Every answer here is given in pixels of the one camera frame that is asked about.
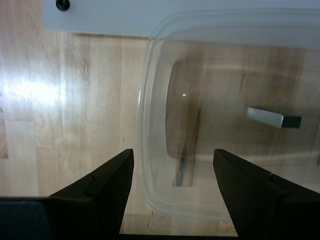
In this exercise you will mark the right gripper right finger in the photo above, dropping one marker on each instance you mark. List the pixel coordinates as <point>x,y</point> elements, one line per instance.
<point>262,207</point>

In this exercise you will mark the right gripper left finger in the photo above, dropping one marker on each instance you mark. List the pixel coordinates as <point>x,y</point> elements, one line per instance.
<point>75,212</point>

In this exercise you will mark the steel bar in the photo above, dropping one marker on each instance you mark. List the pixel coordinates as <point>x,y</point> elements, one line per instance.
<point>265,117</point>

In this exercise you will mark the clear plastic container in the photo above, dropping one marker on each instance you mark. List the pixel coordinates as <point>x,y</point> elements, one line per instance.
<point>155,150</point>

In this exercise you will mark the white task board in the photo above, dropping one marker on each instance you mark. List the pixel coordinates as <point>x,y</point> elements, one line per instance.
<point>100,15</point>

